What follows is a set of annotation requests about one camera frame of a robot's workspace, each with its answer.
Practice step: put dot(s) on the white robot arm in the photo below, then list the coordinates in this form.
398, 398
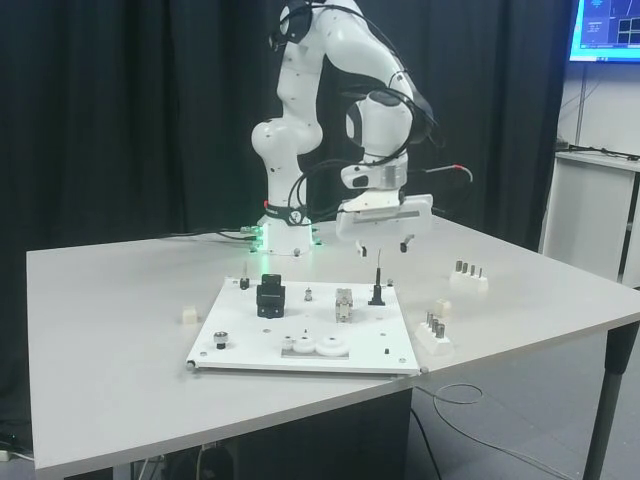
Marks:
295, 90

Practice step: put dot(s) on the small black plug with pin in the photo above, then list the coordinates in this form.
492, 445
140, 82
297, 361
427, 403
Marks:
244, 283

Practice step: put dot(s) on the blue screen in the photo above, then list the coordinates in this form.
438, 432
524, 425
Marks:
607, 30

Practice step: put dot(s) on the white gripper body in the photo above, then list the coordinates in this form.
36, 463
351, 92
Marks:
380, 222

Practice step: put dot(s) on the black curtain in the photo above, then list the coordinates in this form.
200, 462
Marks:
125, 125

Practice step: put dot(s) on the white task board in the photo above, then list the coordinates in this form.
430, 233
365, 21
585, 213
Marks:
240, 330

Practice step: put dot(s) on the white large gear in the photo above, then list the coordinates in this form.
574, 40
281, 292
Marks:
328, 347

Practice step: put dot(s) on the metal BNC plug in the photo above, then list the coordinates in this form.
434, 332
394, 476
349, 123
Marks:
308, 296

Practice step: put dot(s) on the white medium gear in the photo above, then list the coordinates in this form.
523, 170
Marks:
303, 347

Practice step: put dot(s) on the white small gear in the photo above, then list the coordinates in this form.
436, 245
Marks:
287, 345

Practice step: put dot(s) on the white square peg holder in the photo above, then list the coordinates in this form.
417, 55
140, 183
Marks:
467, 286

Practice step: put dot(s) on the white cabinet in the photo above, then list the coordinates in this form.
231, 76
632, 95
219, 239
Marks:
590, 220

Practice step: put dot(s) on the white round peg holder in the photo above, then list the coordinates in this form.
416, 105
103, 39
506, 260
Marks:
435, 345

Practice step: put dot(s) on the dark grey table leg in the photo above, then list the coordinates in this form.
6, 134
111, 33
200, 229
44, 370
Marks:
611, 390

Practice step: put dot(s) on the small white cube holder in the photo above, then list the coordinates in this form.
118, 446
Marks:
443, 307
190, 317

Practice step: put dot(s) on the black D-SUB plug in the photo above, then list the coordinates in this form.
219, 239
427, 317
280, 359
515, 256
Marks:
270, 300

